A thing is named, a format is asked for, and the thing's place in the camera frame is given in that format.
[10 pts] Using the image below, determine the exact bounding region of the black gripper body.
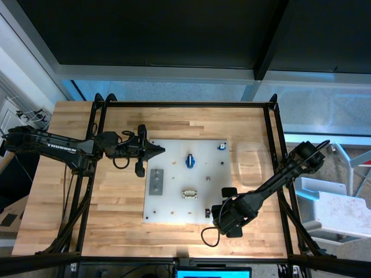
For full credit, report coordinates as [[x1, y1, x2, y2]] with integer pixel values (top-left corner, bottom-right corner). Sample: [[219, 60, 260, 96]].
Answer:
[[120, 124, 150, 178], [212, 187, 257, 239]]

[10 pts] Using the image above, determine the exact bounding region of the white taskboard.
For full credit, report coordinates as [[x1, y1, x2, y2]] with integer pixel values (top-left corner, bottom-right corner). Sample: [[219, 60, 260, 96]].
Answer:
[[143, 139, 235, 224]]

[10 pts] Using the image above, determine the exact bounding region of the grey metal plate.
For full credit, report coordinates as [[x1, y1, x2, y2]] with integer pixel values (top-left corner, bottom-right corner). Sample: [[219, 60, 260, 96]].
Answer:
[[148, 169, 165, 196]]

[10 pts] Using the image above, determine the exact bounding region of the clear plastic tub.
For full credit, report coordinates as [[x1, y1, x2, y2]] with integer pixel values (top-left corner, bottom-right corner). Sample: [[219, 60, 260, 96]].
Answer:
[[235, 142, 274, 189]]

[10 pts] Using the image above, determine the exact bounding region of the screen with blue edge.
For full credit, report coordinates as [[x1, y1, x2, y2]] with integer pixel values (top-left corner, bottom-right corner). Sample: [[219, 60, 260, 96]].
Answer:
[[173, 266, 252, 278]]

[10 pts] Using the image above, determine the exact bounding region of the white step stool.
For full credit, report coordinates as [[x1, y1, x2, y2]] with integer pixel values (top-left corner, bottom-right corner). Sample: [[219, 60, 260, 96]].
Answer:
[[294, 176, 371, 246]]

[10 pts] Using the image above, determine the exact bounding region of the grey metal stand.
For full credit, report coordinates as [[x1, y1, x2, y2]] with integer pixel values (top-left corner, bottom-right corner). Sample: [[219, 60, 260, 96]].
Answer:
[[327, 143, 371, 197]]

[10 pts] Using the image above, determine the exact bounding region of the black flat pad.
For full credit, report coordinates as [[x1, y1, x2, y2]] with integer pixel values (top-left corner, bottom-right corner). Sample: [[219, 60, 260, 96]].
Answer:
[[0, 213, 16, 228]]

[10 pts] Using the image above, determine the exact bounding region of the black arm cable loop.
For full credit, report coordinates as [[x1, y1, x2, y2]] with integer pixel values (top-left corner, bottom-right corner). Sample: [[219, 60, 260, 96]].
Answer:
[[112, 150, 130, 170]]

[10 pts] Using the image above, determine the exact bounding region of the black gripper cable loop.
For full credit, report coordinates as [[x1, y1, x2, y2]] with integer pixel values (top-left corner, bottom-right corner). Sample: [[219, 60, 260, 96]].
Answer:
[[201, 202, 223, 248]]

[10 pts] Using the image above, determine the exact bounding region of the black metal frame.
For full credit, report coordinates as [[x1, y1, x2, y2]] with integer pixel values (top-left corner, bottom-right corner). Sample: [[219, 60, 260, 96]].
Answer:
[[0, 92, 371, 278]]

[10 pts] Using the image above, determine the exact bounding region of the power cable bundle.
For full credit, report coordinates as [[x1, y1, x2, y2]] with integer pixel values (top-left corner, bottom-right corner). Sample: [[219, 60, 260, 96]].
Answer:
[[13, 108, 52, 126]]

